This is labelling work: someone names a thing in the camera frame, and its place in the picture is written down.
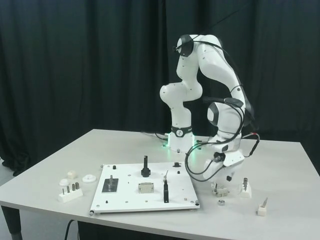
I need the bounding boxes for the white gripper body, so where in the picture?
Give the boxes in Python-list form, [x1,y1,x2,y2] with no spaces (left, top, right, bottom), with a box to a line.
[203,158,238,182]

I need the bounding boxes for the black curtains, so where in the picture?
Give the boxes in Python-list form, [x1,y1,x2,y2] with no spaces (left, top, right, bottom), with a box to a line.
[0,0,320,177]

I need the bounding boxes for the white task board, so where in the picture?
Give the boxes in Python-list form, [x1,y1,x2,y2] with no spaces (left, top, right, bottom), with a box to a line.
[89,161,201,216]

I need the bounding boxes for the black table leg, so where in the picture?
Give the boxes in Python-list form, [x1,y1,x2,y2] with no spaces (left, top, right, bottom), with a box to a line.
[0,205,21,240]

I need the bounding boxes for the black cables at arm foot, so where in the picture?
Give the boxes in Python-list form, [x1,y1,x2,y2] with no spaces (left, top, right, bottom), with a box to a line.
[141,129,171,141]

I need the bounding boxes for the white plug holder block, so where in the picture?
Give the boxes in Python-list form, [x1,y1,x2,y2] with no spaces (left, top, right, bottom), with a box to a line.
[238,185,253,200]

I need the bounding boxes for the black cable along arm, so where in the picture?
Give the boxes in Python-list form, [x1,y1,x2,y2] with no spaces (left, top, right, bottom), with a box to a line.
[172,3,256,141]

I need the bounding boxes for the grey waterproof plug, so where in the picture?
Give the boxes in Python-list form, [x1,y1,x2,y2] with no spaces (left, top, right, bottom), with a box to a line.
[211,183,229,198]

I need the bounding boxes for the black looped gripper cable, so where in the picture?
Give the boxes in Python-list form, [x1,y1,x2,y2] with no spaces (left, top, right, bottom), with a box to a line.
[184,138,227,183]

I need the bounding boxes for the black rod with red tag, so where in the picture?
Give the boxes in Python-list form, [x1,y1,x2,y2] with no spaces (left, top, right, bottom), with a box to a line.
[243,132,261,158]

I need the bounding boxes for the white peg holder block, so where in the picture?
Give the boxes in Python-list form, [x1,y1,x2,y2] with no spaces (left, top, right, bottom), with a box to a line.
[57,186,84,202]

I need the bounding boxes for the black cable under table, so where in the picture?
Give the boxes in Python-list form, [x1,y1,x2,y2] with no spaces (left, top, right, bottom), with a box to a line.
[65,219,79,240]

